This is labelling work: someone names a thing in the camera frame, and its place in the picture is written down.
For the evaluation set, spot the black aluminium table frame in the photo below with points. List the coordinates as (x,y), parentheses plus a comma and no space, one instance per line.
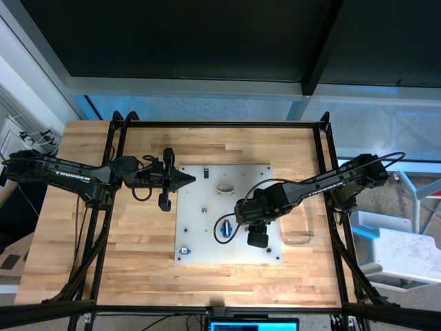
(220,125)

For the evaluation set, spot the blue square holder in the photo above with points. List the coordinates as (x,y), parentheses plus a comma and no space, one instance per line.
(180,251)

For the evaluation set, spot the grey partition frame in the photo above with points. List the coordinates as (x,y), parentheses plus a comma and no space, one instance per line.
(206,88)

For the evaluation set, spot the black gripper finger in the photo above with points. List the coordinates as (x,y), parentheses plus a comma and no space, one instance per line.
(182,175)
(182,182)

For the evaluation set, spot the blue round holder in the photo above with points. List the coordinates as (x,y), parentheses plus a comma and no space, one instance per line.
(222,232)

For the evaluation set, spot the laptop screen with blue edge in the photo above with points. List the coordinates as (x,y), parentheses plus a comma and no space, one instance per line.
(251,325)

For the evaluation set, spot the white taskboard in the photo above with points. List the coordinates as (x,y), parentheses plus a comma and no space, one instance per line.
(206,248)

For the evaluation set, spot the clear plastic tub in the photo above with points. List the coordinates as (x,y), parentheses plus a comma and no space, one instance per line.
(296,238)

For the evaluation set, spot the black vertical post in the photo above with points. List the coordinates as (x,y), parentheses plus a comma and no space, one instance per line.
(320,51)

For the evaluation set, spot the small black table camera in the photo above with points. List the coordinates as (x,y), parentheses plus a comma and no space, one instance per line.
(218,310)

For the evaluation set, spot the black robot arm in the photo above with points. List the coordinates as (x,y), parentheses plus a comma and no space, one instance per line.
(69,172)
(327,182)

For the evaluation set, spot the white metal stool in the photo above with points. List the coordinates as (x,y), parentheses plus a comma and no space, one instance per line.
(406,255)

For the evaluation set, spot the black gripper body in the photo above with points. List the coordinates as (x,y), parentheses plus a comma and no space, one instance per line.
(148,177)
(257,238)

